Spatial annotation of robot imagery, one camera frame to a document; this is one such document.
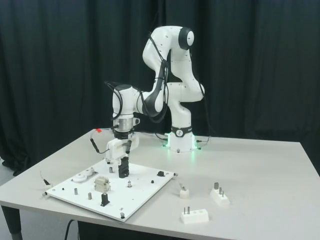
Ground black floor cable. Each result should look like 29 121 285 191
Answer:
65 219 76 240

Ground black curtain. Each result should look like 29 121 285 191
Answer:
0 0 320 176

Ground white task board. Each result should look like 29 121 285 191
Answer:
41 157 179 223

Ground black base cables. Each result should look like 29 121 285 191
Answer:
153 132 213 145

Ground black table leg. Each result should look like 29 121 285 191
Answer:
1 206 22 240

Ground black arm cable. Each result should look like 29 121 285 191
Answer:
104 34 208 118

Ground white stepped peg holder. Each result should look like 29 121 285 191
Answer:
209 187 231 207

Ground black plug with thin cable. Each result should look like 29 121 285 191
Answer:
39 171 51 186

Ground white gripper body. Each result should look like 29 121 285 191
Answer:
104 136 140 161

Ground grey metal connector block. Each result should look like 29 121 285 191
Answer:
93 176 112 193

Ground black D-SUB plug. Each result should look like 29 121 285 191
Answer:
117 163 130 179

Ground white long peg holder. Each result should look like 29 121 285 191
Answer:
179 208 210 223

